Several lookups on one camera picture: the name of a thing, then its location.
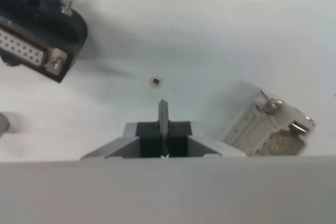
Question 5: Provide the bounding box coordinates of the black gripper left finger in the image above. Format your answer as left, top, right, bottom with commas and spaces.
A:
80, 122, 164, 159

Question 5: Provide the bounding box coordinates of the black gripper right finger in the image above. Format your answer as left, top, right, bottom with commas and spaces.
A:
165, 121, 223, 158

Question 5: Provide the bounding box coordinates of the metal square peg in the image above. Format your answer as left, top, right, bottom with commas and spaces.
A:
157, 99, 172, 156

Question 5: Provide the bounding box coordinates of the beige waterproof plug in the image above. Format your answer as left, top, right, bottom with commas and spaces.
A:
222, 89, 317, 157

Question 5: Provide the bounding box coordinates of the white task board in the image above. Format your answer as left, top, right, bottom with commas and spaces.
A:
0, 0, 336, 164

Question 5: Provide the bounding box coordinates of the grey round shaft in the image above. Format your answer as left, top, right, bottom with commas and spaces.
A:
0, 112, 11, 137

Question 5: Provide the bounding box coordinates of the black D-SUB plug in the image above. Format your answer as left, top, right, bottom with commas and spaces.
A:
0, 0, 88, 84

